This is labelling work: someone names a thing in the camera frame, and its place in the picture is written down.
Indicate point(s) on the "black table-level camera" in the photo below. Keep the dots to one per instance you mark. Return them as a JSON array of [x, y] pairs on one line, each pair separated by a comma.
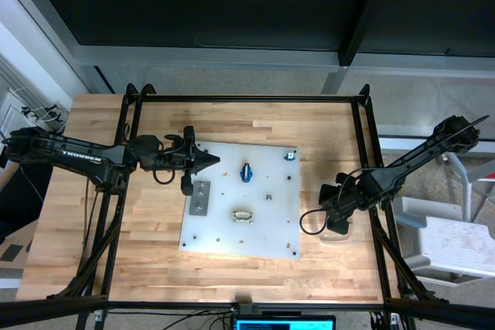
[[246, 305]]

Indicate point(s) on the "brown cardboard box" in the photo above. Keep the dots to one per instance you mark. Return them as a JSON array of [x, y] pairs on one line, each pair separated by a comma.
[[15, 247]]

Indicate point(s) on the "laptop screen blue edge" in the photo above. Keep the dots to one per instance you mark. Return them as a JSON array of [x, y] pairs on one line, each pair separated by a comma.
[[284, 324]]

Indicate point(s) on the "white board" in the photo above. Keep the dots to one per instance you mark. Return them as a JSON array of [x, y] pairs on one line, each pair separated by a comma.
[[267, 229]]

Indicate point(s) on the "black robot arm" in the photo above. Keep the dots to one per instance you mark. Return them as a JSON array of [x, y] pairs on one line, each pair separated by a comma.
[[417, 156], [77, 154]]

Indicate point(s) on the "black frame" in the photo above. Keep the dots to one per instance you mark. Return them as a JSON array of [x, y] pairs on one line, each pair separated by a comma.
[[371, 152]]

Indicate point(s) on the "small blue holder white block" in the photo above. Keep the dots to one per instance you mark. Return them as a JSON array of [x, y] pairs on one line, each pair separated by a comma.
[[289, 156]]

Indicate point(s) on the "clear plastic tub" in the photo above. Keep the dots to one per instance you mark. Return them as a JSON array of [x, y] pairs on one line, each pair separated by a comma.
[[336, 240]]

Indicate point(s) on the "aluminium plate with pegs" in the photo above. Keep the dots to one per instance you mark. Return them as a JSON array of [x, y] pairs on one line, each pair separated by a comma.
[[201, 200]]

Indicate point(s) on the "blue round connector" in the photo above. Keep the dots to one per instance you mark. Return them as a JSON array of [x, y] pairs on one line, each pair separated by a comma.
[[246, 172]]

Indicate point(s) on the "beige connector base with clamps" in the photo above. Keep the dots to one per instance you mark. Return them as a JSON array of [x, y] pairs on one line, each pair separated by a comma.
[[243, 216]]

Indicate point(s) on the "white step stool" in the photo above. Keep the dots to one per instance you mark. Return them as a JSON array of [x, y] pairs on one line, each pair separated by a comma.
[[452, 241]]

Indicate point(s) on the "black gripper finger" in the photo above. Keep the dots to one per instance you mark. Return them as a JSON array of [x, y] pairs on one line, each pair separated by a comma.
[[205, 155], [203, 164]]

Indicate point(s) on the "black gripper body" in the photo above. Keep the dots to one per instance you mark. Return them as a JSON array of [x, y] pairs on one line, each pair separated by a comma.
[[188, 160], [340, 202]]

